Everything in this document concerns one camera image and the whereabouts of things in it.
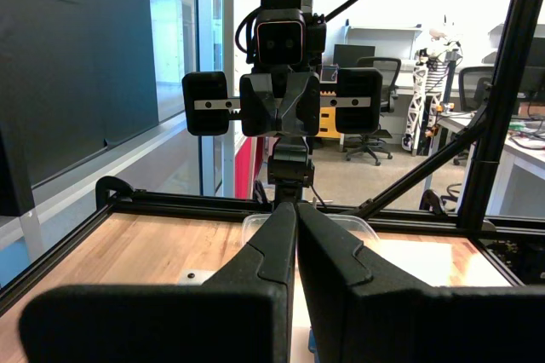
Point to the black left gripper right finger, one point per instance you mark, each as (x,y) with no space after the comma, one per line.
(426,329)

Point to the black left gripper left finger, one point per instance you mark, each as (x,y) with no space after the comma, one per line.
(170,324)

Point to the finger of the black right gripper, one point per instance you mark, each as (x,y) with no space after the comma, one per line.
(257,107)
(302,107)

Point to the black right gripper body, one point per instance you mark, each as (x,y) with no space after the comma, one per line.
(206,120)

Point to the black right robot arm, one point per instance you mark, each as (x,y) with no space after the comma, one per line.
(289,167)

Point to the yellow drawer cabinet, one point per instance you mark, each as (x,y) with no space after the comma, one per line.
(328,123)

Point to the red panel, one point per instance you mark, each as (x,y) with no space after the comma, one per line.
(243,167)

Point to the black computer monitor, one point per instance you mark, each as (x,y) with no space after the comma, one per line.
(353,55)
(534,77)

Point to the black office chair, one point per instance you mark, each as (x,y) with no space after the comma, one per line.
(472,88)
(391,77)

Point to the white lattice robot figure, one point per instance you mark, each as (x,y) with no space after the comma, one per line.
(419,94)

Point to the clear plastic tub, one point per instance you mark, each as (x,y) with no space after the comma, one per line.
(254,228)

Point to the white desk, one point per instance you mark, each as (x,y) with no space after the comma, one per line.
(530,152)

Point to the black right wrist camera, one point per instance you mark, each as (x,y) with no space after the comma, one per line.
(279,43)

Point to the white wall shelf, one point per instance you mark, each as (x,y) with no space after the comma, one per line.
(383,30)

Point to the blue connector mount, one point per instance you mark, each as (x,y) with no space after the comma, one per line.
(312,339)

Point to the black aluminium frame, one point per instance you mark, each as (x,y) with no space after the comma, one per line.
(502,82)

